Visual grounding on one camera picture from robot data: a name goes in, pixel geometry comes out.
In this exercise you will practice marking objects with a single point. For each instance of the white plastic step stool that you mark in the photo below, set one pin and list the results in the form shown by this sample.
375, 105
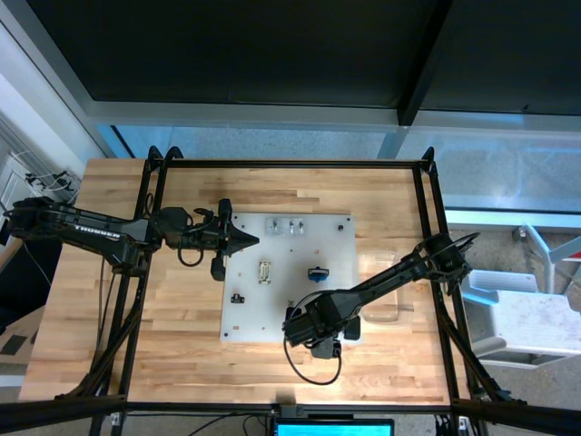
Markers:
535, 318

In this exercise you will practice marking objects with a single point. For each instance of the black frame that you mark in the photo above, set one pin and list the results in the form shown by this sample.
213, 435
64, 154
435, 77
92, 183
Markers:
290, 163

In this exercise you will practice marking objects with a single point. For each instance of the blue connector mount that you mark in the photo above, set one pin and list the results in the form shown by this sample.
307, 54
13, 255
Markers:
318, 278

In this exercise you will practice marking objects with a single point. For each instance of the laptop screen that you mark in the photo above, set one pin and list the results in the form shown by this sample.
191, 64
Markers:
331, 429

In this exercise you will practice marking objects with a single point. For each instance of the grey metal chair frame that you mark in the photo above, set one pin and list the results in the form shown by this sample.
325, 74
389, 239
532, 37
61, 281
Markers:
543, 268

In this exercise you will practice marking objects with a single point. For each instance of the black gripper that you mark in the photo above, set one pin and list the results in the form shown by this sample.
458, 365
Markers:
213, 236
352, 328

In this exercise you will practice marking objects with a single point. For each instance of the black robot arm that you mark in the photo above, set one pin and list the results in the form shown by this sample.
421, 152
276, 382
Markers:
95, 231
386, 276

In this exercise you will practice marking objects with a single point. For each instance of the white board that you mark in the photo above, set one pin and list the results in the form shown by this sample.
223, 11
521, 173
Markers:
272, 318

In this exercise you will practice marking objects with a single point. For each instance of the black clamp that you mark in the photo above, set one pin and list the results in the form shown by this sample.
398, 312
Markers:
237, 299

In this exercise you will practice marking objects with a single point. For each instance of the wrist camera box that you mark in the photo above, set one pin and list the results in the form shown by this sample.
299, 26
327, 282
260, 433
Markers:
326, 349

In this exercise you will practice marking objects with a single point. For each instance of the small black table camera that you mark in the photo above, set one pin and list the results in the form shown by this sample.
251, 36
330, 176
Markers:
289, 409

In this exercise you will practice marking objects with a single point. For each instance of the grey connector housing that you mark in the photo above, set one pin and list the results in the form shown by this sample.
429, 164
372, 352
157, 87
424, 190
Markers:
264, 272

